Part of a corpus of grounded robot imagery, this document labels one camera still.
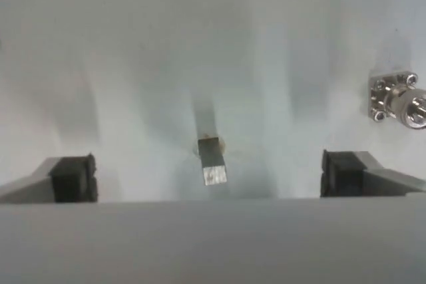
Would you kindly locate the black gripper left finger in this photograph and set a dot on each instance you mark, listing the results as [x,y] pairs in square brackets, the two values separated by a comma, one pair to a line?
[73,181]

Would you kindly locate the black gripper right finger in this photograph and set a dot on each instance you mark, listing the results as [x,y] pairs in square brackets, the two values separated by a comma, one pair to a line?
[342,177]

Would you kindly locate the metal square peg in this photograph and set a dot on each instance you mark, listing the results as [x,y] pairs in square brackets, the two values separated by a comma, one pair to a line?
[213,164]

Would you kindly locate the metal BNC plug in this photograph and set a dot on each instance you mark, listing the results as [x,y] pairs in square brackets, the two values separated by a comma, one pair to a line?
[417,107]

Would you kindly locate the white task board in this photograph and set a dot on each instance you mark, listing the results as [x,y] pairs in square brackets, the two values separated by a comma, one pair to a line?
[133,64]

